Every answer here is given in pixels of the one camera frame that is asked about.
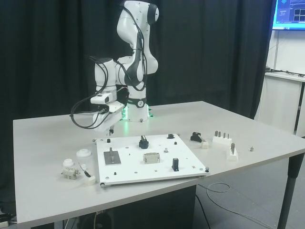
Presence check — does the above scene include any white task board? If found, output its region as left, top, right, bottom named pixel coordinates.
left=92, top=133, right=210, bottom=189

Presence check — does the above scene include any dark table leg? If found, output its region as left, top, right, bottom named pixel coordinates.
left=278, top=152, right=305, bottom=229

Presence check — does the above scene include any black D-SUB plug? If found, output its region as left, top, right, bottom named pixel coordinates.
left=190, top=131, right=203, bottom=143

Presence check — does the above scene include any beige waterproof plug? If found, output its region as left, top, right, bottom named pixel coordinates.
left=61, top=168, right=81, bottom=178

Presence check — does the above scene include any Ethernet plug with short cable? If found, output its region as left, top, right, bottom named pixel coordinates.
left=77, top=162, right=92, bottom=178

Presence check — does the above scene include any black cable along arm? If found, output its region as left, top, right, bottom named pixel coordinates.
left=132, top=7, right=146, bottom=81

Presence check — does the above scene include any blue screen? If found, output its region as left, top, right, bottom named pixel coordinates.
left=272, top=0, right=305, bottom=31

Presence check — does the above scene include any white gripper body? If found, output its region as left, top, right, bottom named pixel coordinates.
left=92, top=108, right=122, bottom=133

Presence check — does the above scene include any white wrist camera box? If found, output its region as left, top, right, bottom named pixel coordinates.
left=90, top=94, right=112, bottom=105

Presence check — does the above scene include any black curtain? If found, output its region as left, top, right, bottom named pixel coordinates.
left=0, top=0, right=278, bottom=215

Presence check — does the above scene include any white square peg holder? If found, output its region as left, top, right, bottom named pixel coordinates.
left=212, top=135, right=231, bottom=145

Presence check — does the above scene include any grey floor cable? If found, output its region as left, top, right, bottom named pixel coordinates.
left=197, top=182, right=231, bottom=229

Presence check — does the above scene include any white cabinet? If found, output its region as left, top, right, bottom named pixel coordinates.
left=258, top=70, right=305, bottom=138

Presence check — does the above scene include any white large gear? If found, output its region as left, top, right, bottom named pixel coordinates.
left=76, top=148, right=92, bottom=158

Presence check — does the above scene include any flat white mounting plate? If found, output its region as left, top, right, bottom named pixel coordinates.
left=108, top=102, right=126, bottom=113

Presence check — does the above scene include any white round peg holder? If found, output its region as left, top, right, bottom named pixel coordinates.
left=226, top=149, right=240, bottom=162

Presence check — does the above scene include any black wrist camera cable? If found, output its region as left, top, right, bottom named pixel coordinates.
left=69, top=94, right=112, bottom=131

